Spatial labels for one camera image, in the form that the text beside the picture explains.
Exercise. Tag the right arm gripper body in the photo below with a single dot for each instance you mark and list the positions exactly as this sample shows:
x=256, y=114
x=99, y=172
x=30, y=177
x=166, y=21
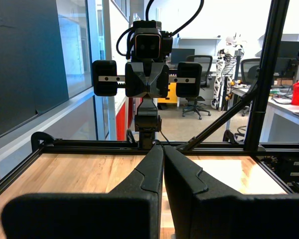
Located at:
x=104, y=69

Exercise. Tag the yellow cabinet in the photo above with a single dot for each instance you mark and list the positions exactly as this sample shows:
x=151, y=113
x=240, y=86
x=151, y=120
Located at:
x=170, y=97

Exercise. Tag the white lattice figure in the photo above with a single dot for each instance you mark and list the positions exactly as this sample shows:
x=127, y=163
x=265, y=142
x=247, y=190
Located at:
x=220, y=74

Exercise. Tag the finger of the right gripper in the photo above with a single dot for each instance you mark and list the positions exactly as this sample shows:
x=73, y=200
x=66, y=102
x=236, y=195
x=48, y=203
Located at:
x=159, y=79
x=135, y=79

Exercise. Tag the black office chair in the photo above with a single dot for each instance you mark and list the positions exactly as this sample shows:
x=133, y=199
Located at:
x=195, y=99
x=249, y=69

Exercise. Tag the black computer monitor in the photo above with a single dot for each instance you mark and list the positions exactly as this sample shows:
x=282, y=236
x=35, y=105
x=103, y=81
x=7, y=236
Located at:
x=287, y=54
x=183, y=56

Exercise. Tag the black aluminium table frame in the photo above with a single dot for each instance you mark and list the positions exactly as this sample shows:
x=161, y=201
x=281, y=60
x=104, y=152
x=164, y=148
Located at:
x=264, y=99

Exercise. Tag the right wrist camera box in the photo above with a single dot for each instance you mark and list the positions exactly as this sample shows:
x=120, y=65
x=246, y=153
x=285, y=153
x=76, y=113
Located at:
x=147, y=46

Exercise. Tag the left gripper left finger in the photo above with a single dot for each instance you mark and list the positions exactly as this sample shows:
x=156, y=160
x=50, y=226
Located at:
x=89, y=214

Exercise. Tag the white office desk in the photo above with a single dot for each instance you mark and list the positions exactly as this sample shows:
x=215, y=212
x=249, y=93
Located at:
x=284, y=112

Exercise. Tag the red cabinet panel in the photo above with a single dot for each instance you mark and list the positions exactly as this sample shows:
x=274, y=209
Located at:
x=120, y=119

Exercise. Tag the black electronics box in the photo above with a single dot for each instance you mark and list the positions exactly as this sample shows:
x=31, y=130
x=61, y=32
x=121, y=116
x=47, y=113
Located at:
x=289, y=169

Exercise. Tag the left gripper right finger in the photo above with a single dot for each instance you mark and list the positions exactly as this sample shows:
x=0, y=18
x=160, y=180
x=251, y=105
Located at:
x=226, y=216

